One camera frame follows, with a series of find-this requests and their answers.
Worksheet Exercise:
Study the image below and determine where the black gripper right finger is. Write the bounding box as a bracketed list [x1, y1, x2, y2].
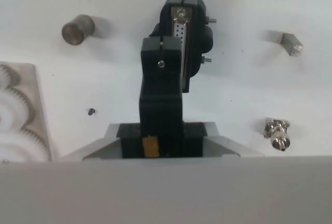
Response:
[182, 121, 265, 159]

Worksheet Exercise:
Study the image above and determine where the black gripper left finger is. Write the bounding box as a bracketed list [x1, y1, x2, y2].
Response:
[82, 122, 143, 161]

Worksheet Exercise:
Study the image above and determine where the black D-SUB plug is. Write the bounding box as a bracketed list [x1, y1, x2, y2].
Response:
[139, 0, 215, 159]

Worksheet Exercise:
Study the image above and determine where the metal BNC plug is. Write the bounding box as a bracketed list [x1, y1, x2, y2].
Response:
[270, 128, 289, 153]

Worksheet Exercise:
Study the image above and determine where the white large gear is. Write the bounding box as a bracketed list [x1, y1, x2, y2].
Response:
[0, 128, 46, 163]

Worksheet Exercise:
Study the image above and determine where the white medium gear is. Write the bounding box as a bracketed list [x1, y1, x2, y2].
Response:
[0, 87, 27, 132]

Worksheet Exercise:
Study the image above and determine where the metal round peg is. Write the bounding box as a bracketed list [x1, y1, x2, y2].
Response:
[61, 13, 95, 46]

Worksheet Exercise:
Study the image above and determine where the metal square peg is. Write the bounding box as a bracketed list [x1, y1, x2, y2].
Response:
[279, 32, 304, 58]

